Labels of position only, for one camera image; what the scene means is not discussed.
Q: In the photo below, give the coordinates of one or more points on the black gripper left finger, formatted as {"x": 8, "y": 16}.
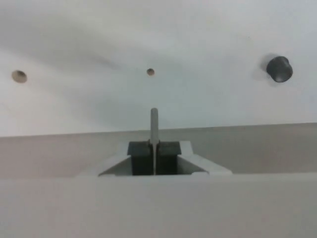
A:
{"x": 140, "y": 158}

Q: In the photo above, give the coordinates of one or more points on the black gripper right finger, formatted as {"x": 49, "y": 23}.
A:
{"x": 167, "y": 158}

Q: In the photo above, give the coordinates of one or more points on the metal round peg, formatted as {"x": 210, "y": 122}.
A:
{"x": 154, "y": 124}

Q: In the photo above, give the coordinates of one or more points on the white task board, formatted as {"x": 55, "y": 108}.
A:
{"x": 158, "y": 49}

